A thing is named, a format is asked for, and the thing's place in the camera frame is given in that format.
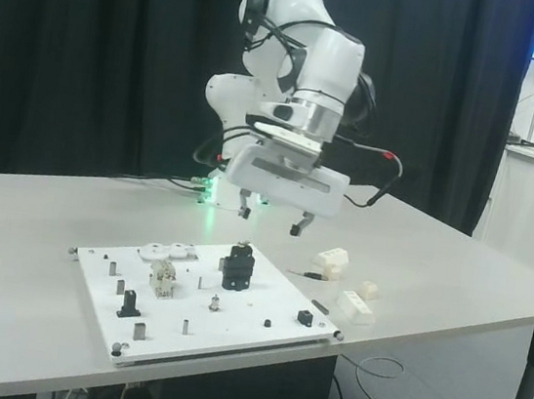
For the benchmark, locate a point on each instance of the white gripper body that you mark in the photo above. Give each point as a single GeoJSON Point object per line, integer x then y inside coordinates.
{"type": "Point", "coordinates": [260, 179]}

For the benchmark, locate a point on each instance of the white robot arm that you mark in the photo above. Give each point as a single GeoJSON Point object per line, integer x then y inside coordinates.
{"type": "Point", "coordinates": [324, 64]}

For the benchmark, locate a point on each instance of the white stacked peg holder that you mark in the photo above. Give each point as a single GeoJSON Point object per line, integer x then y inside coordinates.
{"type": "Point", "coordinates": [332, 263]}

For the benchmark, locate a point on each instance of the thin metal round peg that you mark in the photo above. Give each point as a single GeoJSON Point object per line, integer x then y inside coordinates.
{"type": "Point", "coordinates": [199, 282]}

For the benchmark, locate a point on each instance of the small white peg holder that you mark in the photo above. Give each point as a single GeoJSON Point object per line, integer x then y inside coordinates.
{"type": "Point", "coordinates": [367, 289]}

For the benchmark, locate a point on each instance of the long white peg holder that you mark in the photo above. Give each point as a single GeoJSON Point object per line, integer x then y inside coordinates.
{"type": "Point", "coordinates": [356, 308]}

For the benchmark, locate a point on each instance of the small black round knob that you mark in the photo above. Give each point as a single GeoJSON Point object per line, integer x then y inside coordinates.
{"type": "Point", "coordinates": [268, 323]}

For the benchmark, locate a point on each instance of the grey round board knob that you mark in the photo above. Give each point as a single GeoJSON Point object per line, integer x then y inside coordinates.
{"type": "Point", "coordinates": [117, 347]}
{"type": "Point", "coordinates": [72, 250]}
{"type": "Point", "coordinates": [338, 336]}

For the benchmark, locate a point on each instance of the metal square peg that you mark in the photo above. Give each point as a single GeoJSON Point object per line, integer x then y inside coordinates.
{"type": "Point", "coordinates": [138, 331]}
{"type": "Point", "coordinates": [120, 287]}

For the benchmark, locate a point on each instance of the black D-SUB plug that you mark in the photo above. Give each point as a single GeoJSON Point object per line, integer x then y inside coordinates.
{"type": "Point", "coordinates": [237, 269]}

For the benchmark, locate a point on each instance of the white medium gear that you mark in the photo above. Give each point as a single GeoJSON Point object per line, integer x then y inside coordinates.
{"type": "Point", "coordinates": [178, 250]}

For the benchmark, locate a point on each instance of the dark metal rod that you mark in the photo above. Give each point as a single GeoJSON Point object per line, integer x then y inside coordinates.
{"type": "Point", "coordinates": [321, 306]}

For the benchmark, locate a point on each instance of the small black square socket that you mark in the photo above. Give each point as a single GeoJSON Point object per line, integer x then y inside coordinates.
{"type": "Point", "coordinates": [304, 317]}

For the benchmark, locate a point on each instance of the metal BNC plug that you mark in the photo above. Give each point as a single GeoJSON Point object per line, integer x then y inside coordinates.
{"type": "Point", "coordinates": [215, 304]}

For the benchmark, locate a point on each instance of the white large gear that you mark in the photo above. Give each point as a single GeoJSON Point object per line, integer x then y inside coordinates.
{"type": "Point", "coordinates": [152, 251]}

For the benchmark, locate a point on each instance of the beige rectangular connector plug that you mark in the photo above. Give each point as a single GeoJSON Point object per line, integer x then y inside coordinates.
{"type": "Point", "coordinates": [160, 281]}

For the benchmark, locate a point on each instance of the white task board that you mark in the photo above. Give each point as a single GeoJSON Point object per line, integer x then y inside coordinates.
{"type": "Point", "coordinates": [229, 337]}

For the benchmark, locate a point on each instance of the black USB plug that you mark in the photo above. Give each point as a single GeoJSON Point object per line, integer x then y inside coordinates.
{"type": "Point", "coordinates": [128, 305]}

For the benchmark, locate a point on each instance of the black box cabinet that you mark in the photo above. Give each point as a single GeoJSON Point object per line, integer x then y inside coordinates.
{"type": "Point", "coordinates": [246, 393]}

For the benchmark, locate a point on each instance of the white cabinet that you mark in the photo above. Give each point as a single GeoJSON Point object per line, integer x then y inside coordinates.
{"type": "Point", "coordinates": [531, 214]}

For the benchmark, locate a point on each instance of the black curtains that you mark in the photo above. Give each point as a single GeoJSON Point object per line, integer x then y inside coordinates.
{"type": "Point", "coordinates": [72, 36]}

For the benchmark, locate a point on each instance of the white flat mount plate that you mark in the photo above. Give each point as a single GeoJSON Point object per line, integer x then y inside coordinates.
{"type": "Point", "coordinates": [289, 141]}

